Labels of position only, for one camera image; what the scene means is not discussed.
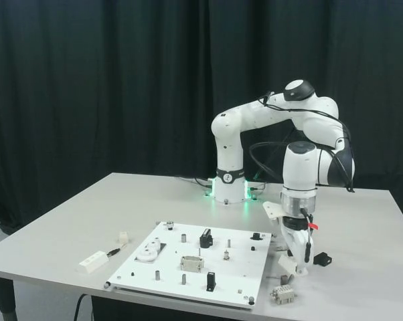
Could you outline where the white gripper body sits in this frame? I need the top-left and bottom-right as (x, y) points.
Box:
(280, 226), (313, 269)

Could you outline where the long white peg holder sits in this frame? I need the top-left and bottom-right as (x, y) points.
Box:
(76, 251), (110, 276)

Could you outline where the thin black rod with red tag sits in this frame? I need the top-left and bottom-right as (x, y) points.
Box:
(301, 213), (320, 265)

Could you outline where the black D-SUB plug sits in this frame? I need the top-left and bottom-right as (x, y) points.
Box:
(313, 252), (333, 267)

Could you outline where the flat white mounting plate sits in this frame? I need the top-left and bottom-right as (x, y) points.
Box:
(261, 201), (287, 221)

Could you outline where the beige multi-pin plug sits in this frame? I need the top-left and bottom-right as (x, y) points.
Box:
(270, 285), (289, 300)

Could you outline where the white task board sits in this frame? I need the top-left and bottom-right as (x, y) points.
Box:
(102, 220), (273, 307)

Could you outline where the white large gear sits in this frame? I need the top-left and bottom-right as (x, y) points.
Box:
(135, 249), (159, 263)

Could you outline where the black curtain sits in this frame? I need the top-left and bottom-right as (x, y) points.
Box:
(0, 0), (403, 228)

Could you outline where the dark table leg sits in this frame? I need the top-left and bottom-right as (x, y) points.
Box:
(0, 275), (15, 321)

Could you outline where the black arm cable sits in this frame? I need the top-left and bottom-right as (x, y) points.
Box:
(249, 142), (291, 184)
(258, 90), (356, 194)

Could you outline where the black plug with short cable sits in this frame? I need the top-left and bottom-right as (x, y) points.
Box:
(106, 245), (127, 258)

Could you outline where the black floor cable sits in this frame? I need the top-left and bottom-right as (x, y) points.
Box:
(74, 293), (92, 321)

